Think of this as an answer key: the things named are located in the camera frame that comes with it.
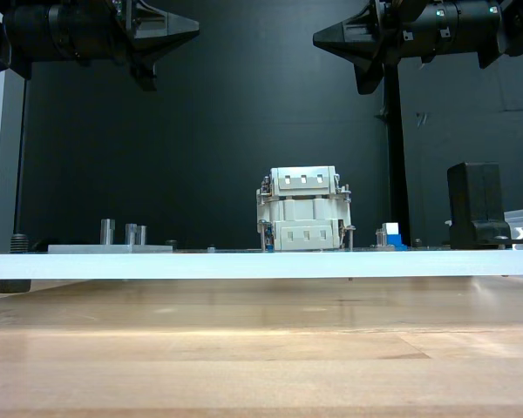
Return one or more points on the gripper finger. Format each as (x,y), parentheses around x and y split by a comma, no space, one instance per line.
(353,32)
(178,26)
(165,45)
(362,53)

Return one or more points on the beige HAN10E connector insert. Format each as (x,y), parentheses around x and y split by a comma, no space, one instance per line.
(303,180)

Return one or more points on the beige connector socket housing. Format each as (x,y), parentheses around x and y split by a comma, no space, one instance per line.
(305,222)

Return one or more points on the small blue white connector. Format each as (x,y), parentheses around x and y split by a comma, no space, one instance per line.
(393,239)

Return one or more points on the black clamp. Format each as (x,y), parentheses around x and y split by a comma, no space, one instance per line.
(475,204)

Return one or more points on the blue round socket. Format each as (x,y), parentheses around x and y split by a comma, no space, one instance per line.
(269,237)

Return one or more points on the grey metal block with posts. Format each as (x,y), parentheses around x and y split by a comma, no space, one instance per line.
(93,249)

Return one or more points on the white task board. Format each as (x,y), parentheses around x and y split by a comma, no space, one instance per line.
(261,265)

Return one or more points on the black board foot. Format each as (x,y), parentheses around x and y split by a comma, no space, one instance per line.
(14,285)

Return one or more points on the black wall post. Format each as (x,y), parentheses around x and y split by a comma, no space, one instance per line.
(396,152)

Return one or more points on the black metal frame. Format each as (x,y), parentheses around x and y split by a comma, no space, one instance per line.
(21,152)

